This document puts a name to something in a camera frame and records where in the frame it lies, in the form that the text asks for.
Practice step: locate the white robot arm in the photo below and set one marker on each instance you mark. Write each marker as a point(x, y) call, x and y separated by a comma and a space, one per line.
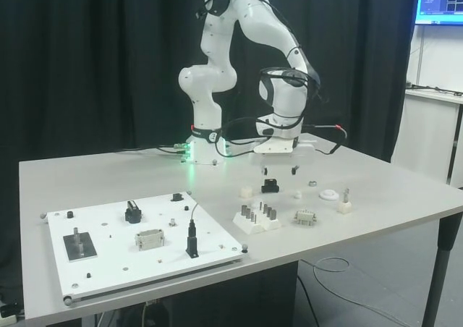
point(217, 45)

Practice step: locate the white power strip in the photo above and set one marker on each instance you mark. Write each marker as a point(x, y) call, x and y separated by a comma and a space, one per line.
point(7, 317)

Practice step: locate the black table leg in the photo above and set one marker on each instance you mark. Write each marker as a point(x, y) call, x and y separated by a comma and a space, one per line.
point(443, 262)

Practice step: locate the white peg holder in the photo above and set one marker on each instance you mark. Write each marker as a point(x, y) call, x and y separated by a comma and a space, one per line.
point(273, 223)
point(246, 224)

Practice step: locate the small white cube holder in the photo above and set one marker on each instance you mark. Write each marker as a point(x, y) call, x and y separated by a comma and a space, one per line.
point(246, 192)

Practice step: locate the black curtain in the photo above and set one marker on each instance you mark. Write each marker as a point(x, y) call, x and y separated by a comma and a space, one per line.
point(90, 70)

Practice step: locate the white task board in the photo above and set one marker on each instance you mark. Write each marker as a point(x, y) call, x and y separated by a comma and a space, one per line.
point(144, 265)

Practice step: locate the white plug holder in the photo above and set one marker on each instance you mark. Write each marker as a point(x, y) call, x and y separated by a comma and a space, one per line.
point(344, 207)

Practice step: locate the metal BNC plug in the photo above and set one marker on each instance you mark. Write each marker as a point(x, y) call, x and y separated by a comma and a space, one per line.
point(313, 183)

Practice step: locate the blue screen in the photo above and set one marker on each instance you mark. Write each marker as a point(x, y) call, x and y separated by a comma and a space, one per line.
point(441, 1)

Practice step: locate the white cabinet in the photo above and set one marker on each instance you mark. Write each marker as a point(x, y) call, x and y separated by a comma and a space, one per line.
point(427, 135)

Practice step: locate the metal square peg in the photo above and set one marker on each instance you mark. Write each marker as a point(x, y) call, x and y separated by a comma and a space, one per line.
point(274, 215)
point(265, 209)
point(270, 213)

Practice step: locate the beige waterproof plug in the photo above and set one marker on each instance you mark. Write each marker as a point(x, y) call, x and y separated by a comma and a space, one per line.
point(305, 219)

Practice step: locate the black D-SUB plug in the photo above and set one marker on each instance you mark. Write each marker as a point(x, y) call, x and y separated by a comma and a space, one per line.
point(270, 186)

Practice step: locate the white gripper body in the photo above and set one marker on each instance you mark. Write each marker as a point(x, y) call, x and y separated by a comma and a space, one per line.
point(275, 147)

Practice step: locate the metal USB plug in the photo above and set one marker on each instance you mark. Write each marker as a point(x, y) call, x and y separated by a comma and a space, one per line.
point(346, 195)

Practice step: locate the white large gear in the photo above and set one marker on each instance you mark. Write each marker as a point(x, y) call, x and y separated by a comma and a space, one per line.
point(329, 195)

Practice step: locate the white small gear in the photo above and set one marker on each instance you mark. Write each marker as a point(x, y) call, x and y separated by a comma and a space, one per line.
point(297, 194)

